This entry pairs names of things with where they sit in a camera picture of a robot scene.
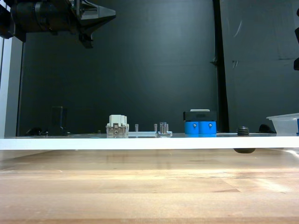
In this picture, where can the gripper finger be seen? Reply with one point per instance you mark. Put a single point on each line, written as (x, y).
(102, 12)
(90, 26)

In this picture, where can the beige connector housing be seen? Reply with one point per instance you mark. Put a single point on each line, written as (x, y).
(116, 126)

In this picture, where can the silver metal connector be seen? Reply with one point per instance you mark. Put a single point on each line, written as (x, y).
(164, 128)

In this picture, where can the clear plastic tub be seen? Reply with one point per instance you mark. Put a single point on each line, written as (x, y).
(281, 124)

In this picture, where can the black rounded base piece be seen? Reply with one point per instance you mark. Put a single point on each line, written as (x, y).
(266, 129)

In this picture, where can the black box housing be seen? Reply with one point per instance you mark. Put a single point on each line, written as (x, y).
(59, 120)

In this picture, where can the black rubber foot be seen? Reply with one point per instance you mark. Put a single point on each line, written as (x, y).
(244, 151)

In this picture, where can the beige flat plug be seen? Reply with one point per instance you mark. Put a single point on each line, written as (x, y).
(200, 110)

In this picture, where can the black socket block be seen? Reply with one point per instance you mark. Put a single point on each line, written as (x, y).
(200, 116)

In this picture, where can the white board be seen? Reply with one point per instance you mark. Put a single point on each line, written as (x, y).
(116, 142)

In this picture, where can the small blue rj45 mount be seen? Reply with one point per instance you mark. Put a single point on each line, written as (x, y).
(298, 127)

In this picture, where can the black frame post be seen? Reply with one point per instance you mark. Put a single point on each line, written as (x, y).
(220, 70)

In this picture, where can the white frame post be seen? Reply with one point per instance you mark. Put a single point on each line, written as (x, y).
(9, 88)

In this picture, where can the large blue mount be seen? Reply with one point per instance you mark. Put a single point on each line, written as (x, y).
(200, 128)

